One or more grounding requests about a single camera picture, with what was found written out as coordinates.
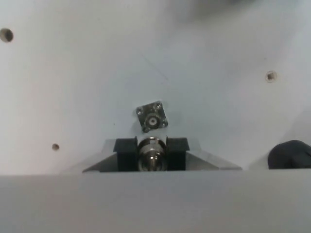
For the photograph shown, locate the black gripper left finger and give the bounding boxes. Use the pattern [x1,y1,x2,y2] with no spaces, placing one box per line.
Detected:
[60,137,139,173]

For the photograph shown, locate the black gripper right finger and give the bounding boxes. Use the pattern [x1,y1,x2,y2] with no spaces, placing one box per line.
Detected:
[166,137,243,172]

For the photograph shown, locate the metal BNC plug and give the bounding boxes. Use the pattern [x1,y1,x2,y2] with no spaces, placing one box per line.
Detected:
[137,136,168,172]

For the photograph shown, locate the white task board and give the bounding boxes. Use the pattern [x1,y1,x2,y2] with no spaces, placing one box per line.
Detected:
[0,0,311,176]

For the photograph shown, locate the black waterproof plug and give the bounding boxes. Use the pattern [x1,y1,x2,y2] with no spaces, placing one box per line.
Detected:
[268,140,311,170]

